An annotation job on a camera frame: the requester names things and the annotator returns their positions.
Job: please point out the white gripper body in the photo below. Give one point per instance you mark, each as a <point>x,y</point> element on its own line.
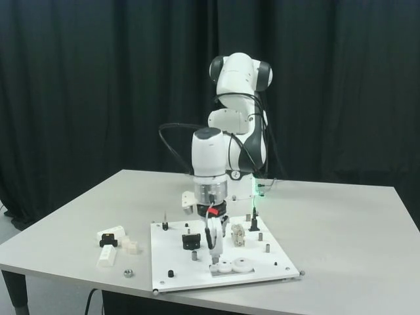
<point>218,238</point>

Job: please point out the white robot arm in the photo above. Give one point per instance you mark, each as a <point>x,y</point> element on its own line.
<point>239,75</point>

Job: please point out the white medium gear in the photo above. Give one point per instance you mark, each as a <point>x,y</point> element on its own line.
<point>224,267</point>

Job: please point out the white large gear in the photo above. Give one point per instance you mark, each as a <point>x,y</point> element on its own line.
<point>241,264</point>

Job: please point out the metal round peg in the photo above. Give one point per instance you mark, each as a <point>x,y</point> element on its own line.
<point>267,248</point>
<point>195,256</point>

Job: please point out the black Ethernet plug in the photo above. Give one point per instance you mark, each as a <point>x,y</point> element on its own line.
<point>190,242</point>

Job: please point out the white task board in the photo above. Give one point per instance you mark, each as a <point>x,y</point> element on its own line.
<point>183,275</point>

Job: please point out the black waterproof plug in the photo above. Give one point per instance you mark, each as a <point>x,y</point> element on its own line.
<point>254,224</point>

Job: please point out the small black knob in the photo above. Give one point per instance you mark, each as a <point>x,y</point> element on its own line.
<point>170,273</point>

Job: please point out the black plug with metal tip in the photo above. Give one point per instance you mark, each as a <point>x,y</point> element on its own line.
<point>165,226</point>

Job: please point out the small white cube holder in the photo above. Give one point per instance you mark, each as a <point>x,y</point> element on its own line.
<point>125,243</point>
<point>134,248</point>

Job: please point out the metal nut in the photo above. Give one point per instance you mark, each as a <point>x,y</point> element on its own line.
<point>128,272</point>

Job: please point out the white holder with holes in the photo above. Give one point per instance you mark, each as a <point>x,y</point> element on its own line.
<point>105,257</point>
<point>115,229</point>

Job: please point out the black D-SUB plug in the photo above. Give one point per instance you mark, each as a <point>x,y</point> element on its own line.
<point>107,240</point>

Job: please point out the black curtains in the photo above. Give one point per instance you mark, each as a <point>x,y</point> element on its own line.
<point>98,82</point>

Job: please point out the dark table leg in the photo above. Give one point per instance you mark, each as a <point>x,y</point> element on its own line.
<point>16,292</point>

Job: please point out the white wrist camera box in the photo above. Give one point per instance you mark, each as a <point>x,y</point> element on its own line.
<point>189,203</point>

